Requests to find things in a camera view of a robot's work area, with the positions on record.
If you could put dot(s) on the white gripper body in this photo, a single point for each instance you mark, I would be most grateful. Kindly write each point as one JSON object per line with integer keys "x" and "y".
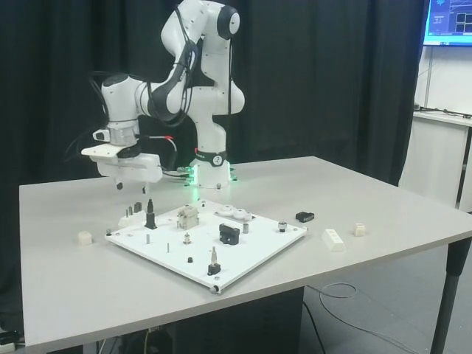
{"x": 129, "y": 167}

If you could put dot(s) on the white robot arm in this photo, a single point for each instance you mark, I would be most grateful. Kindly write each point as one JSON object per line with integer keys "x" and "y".
{"x": 214, "y": 73}

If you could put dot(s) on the metal square peg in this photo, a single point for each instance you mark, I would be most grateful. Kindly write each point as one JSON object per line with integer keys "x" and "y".
{"x": 138, "y": 207}

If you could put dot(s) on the metal round peg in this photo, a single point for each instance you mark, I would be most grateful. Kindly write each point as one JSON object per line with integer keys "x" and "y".
{"x": 245, "y": 227}

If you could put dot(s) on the tall black plug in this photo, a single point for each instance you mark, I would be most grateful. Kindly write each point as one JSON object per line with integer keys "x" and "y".
{"x": 150, "y": 215}

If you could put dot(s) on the beige connector housing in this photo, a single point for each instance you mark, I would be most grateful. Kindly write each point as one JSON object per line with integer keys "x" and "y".
{"x": 188, "y": 217}

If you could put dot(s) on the small white peaked holder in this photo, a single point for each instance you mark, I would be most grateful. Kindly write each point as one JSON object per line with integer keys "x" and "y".
{"x": 85, "y": 239}

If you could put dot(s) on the small metal connector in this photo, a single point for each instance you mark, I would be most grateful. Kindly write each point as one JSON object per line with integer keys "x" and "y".
{"x": 187, "y": 239}

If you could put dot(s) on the white task board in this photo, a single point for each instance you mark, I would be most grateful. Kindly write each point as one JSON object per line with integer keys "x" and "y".
{"x": 184, "y": 262}

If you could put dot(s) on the white large gear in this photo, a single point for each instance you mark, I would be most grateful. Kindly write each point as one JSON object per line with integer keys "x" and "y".
{"x": 225, "y": 211}

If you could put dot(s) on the black socket block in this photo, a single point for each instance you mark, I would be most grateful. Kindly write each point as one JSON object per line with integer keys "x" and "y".
{"x": 228, "y": 236}

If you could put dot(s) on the white medium gear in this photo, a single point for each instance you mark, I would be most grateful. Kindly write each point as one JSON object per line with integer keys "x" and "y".
{"x": 240, "y": 214}

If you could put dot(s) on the metal bolt on black base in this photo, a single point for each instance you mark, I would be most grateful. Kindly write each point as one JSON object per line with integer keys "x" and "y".
{"x": 214, "y": 267}

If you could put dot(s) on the black curtain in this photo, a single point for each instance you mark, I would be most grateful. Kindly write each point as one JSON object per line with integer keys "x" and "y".
{"x": 37, "y": 73}

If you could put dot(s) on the metal BNC plug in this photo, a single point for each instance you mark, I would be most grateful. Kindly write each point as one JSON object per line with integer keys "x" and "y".
{"x": 282, "y": 226}

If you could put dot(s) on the black D-SUB plug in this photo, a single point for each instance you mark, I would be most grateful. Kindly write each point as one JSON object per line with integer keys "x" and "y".
{"x": 305, "y": 217}

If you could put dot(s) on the long white holder with holes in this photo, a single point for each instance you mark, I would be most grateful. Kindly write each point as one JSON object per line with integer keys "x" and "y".
{"x": 333, "y": 240}

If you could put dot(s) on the small white cube holder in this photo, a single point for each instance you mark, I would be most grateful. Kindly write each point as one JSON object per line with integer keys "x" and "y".
{"x": 359, "y": 229}

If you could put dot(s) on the white cabinet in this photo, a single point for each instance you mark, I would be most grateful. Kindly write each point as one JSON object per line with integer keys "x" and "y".
{"x": 439, "y": 158}

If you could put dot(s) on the black table leg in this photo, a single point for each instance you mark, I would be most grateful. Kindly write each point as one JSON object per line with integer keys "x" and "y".
{"x": 448, "y": 295}

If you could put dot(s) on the blue screen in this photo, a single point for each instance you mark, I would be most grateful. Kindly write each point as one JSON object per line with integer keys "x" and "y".
{"x": 448, "y": 22}

